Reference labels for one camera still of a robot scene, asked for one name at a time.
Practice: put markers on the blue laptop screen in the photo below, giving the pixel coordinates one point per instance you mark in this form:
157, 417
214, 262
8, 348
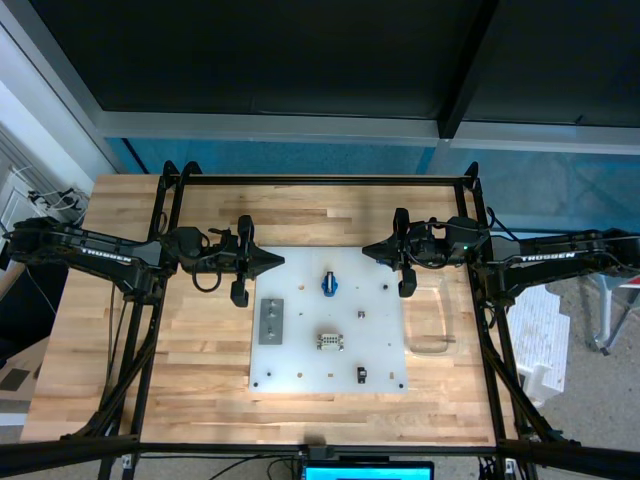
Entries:
365, 472

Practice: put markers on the black table level camera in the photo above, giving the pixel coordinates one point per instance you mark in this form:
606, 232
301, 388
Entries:
320, 452

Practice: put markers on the grey metal plate with posts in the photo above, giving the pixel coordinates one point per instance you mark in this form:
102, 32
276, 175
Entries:
265, 340

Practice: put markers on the beige HAN10E connector insert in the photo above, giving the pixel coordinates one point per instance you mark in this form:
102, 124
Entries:
330, 342

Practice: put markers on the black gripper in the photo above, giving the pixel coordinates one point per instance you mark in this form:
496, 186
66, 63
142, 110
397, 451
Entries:
404, 220
244, 230

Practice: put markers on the black aluminium frame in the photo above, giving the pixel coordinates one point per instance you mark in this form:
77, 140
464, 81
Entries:
320, 180

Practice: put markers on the blue round connector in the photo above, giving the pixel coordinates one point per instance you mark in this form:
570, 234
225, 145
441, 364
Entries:
329, 290

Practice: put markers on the power strip with plugs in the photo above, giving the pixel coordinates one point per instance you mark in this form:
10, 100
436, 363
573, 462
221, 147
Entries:
55, 200

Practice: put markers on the white taskboard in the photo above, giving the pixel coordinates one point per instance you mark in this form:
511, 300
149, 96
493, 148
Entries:
300, 350

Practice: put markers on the white styrofoam block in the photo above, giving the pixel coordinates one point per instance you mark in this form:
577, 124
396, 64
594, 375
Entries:
542, 340

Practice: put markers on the clear plastic tub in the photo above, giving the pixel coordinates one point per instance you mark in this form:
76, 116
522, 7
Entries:
430, 325

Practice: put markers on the black block socket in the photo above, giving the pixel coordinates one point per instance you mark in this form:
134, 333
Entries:
361, 375

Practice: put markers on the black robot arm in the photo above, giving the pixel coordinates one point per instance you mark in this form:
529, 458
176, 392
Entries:
105, 255
550, 257

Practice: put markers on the silver tube stand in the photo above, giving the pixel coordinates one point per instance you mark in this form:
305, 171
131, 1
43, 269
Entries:
605, 310

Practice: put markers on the brown cardboard box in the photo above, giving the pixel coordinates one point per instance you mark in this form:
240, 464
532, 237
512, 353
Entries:
20, 360

